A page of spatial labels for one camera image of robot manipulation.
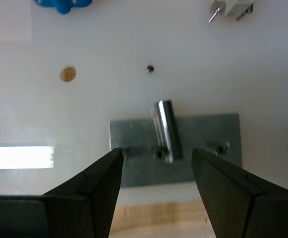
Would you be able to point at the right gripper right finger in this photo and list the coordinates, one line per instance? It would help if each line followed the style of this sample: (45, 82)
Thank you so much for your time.
(233, 203)

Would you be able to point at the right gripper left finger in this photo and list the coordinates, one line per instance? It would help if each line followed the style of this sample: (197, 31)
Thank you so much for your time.
(84, 210)

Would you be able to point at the silver metal cylinder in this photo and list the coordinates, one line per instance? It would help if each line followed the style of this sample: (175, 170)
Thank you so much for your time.
(167, 129)

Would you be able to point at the grey metal plate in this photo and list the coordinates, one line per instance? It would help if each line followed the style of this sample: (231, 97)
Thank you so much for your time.
(208, 129)

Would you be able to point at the white plastic board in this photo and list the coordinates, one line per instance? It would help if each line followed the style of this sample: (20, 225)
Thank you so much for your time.
(208, 74)

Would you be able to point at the small black screw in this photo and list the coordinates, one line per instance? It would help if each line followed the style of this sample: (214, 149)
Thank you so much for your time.
(150, 68)

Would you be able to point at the beige connector housing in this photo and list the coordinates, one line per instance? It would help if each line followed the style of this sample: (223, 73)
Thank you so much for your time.
(233, 7)

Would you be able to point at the blue plastic clamp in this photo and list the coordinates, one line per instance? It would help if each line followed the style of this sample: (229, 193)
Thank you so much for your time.
(64, 6)

